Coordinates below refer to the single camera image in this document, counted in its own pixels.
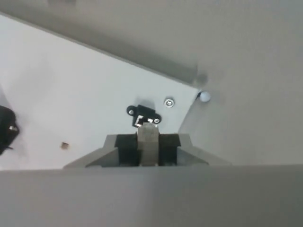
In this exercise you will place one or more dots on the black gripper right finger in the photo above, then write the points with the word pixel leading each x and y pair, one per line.
pixel 169 151

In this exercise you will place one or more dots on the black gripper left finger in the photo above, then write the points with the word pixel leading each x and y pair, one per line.
pixel 125 151

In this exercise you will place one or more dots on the grey Ethernet plug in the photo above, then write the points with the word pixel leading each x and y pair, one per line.
pixel 148 142

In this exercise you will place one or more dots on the white task board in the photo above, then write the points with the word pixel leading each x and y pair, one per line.
pixel 71 82

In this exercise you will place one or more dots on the black D-SUB plug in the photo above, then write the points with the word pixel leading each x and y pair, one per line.
pixel 7 130

